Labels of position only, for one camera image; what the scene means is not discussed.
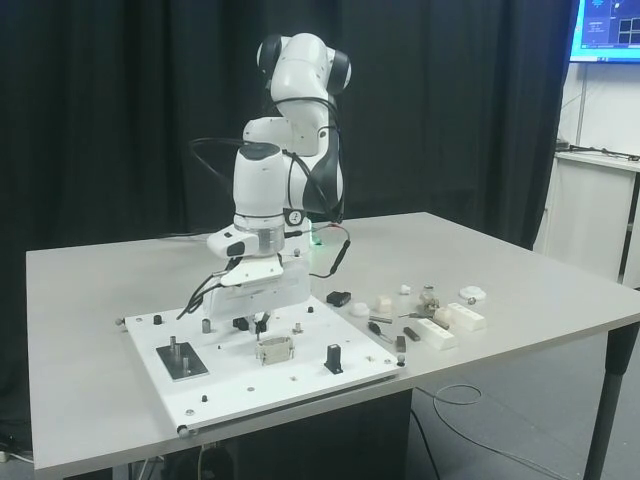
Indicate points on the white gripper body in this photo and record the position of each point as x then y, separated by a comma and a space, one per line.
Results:
270, 297

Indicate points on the metal round peg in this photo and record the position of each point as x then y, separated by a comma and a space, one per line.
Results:
206, 326
381, 316

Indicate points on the thin metal peg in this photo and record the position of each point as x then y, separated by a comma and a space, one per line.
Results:
412, 315

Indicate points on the dark metal square peg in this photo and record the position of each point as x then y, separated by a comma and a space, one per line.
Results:
411, 333

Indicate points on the white peg holder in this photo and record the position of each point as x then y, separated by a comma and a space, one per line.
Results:
436, 336
467, 317

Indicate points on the black D-SUB plug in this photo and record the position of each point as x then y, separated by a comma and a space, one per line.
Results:
338, 297

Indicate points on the white task board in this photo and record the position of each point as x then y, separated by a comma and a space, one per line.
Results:
280, 395

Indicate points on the white medium gear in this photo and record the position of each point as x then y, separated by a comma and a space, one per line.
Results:
361, 309

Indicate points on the metal BNC plug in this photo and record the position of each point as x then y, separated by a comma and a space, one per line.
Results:
428, 290

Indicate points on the metal waterproof plug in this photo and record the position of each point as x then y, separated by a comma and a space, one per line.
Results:
430, 302

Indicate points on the white large gear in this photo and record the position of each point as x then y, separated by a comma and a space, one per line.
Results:
472, 292

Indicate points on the black curtain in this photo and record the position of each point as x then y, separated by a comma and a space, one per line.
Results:
100, 100

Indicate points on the dark table leg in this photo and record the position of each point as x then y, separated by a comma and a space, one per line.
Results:
605, 400

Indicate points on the blue screen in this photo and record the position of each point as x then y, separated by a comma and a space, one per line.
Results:
607, 30

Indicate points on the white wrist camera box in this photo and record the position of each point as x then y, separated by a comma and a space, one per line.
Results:
232, 245

